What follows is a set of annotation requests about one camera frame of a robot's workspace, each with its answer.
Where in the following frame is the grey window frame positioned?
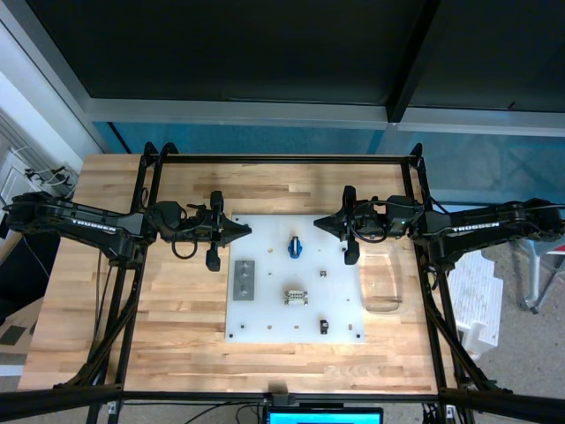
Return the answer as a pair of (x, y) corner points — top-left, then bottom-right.
(0, 0), (565, 138)

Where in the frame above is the white cable bundle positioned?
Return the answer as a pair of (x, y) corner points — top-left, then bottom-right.
(21, 163), (79, 198)

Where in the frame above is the beige HAN10E connector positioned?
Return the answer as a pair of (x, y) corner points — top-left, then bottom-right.
(283, 289), (310, 307)

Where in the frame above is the grey metal plate with posts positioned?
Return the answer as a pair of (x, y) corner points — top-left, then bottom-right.
(233, 260), (256, 301)

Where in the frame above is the blue connector holder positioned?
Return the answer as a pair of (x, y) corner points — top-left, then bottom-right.
(285, 236), (305, 260)

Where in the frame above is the clear plastic tub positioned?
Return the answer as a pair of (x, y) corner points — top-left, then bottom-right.
(359, 251), (405, 315)

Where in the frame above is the blue laptop screen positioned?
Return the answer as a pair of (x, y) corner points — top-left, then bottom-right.
(264, 405), (384, 424)

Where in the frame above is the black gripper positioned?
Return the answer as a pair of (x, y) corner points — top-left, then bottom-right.
(196, 190), (253, 271)
(313, 185), (388, 266)

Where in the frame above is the white foam block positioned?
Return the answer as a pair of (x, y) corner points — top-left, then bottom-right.
(448, 254), (505, 360)

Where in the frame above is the brown cardboard box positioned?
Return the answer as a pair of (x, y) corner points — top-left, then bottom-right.
(0, 295), (45, 354)

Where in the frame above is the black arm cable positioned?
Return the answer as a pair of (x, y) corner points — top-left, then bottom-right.
(170, 229), (199, 260)
(350, 199), (394, 243)

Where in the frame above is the white taskboard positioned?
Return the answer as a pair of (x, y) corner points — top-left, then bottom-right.
(224, 214), (367, 344)

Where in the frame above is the black aluminium frame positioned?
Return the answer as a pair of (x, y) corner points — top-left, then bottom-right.
(0, 140), (565, 424)

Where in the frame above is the grey metal stand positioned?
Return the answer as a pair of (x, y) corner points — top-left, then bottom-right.
(514, 240), (565, 315)

